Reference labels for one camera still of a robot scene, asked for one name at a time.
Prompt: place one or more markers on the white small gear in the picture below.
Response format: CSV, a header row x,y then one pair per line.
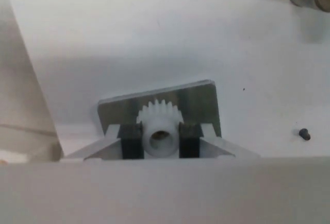
x,y
159,121

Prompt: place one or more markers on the white task board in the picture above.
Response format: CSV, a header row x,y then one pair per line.
x,y
180,41

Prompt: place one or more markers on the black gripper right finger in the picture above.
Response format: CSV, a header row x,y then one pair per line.
x,y
189,144

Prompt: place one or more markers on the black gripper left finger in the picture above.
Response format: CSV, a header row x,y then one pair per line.
x,y
130,144

